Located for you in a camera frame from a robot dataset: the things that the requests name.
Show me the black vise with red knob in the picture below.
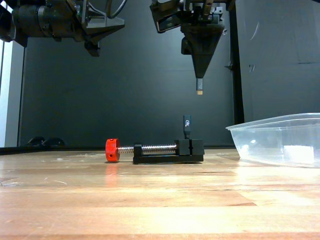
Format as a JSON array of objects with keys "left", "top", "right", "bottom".
[{"left": 104, "top": 138, "right": 205, "bottom": 165}]

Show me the clear plastic tub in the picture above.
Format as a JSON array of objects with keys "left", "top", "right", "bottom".
[{"left": 225, "top": 112, "right": 320, "bottom": 169}]

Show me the small white block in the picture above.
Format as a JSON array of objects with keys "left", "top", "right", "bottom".
[{"left": 283, "top": 144, "right": 315, "bottom": 161}]

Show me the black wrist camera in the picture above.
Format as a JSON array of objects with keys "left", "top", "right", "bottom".
[{"left": 149, "top": 0, "right": 185, "bottom": 34}]

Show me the black USB-C socket with cable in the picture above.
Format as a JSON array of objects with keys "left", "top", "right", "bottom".
[{"left": 183, "top": 114, "right": 193, "bottom": 140}]

